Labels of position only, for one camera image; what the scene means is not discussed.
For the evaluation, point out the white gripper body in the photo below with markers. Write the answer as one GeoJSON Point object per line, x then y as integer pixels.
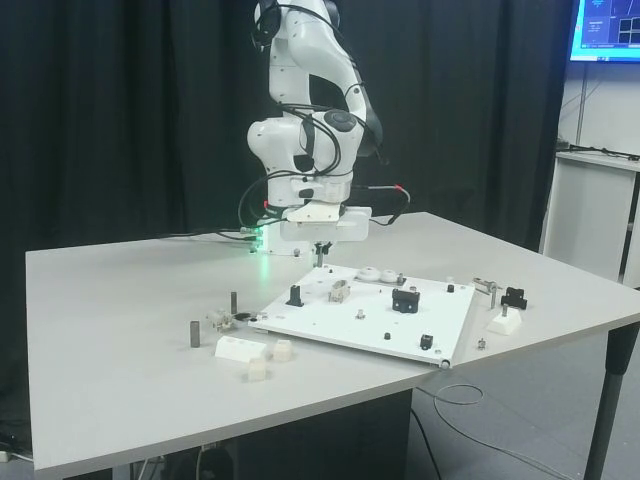
{"type": "Point", "coordinates": [350, 225]}

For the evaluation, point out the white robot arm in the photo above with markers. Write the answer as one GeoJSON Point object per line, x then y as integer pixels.
{"type": "Point", "coordinates": [287, 90]}

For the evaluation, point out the long white peg holder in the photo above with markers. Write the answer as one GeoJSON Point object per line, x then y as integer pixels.
{"type": "Point", "coordinates": [505, 325]}
{"type": "Point", "coordinates": [237, 348]}

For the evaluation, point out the white large gear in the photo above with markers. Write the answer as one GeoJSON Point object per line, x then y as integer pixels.
{"type": "Point", "coordinates": [368, 274]}

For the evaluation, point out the white medium gear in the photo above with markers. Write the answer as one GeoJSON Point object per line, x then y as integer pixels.
{"type": "Point", "coordinates": [387, 277]}

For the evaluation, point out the white task board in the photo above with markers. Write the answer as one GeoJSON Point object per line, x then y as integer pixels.
{"type": "Point", "coordinates": [350, 325]}

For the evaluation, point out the small white holder block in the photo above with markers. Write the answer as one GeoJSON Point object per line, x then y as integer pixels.
{"type": "Point", "coordinates": [256, 371]}
{"type": "Point", "coordinates": [282, 351]}

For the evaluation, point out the small metal BNC plug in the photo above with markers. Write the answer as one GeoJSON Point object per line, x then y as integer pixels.
{"type": "Point", "coordinates": [481, 344]}

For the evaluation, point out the black D-SUB plug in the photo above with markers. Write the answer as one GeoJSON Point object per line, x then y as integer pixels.
{"type": "Point", "coordinates": [515, 297]}

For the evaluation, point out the black curtain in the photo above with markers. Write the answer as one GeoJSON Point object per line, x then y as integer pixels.
{"type": "Point", "coordinates": [125, 115]}

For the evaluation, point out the black table leg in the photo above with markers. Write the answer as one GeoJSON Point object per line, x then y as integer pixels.
{"type": "Point", "coordinates": [612, 400]}

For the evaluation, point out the blue screen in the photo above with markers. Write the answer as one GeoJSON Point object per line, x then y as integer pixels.
{"type": "Point", "coordinates": [607, 30]}

